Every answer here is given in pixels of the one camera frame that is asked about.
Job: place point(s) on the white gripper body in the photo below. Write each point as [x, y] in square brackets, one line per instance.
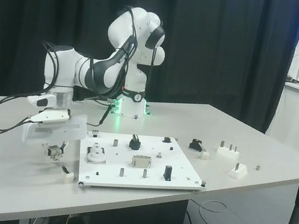
[54, 132]

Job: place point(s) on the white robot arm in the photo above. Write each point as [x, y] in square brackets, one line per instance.
[136, 46]

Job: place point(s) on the white plug holder block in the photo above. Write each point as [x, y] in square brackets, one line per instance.
[69, 178]

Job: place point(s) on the white small gear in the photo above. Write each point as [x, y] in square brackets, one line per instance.
[96, 147]

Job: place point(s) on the white large gear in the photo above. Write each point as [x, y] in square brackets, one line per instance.
[95, 158]

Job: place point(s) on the metal round peg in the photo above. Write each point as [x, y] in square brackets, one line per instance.
[231, 146]
[115, 142]
[235, 149]
[122, 171]

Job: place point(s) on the black D-SUB plug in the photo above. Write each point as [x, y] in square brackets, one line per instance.
[134, 142]

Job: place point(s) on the white task board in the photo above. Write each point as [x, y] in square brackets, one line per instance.
[141, 166]

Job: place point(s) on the metal square peg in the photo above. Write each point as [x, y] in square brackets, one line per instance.
[222, 143]
[237, 166]
[145, 172]

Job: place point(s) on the small metal bolt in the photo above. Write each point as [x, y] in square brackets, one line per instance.
[159, 155]

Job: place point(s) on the black USB plug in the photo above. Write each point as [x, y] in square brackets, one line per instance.
[168, 173]

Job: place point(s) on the black curtain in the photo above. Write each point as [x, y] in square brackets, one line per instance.
[42, 5]

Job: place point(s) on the black Ethernet plug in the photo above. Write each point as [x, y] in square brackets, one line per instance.
[196, 145]

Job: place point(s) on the small white plug holder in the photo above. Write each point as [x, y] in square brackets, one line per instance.
[204, 154]

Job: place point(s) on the white three-hole peg holder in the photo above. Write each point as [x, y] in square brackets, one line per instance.
[227, 152]

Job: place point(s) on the white single-hole peg holder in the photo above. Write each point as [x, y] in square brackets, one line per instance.
[237, 172]

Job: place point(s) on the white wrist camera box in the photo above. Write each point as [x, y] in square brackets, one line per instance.
[41, 101]

